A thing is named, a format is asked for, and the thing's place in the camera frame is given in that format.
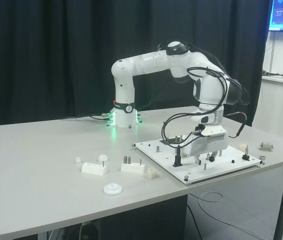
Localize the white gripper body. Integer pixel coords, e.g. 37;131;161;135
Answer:
182;133;229;158

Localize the white peg holder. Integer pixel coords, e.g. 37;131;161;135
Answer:
120;161;146;175
81;161;109;177

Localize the thin black rod red tag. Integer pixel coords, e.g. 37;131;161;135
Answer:
227;111;248;139

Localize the white task board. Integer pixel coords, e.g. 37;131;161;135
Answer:
130;131;266;187

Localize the white large gear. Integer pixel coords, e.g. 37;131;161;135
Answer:
102;182;123;196

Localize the black curtain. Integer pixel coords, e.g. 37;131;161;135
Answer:
0;0;274;226

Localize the grey floor cable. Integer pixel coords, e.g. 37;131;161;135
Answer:
196;190;283;240

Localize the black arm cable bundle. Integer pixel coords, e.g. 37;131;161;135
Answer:
157;41;251;149

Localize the black base cable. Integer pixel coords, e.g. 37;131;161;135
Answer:
60;112;114;122

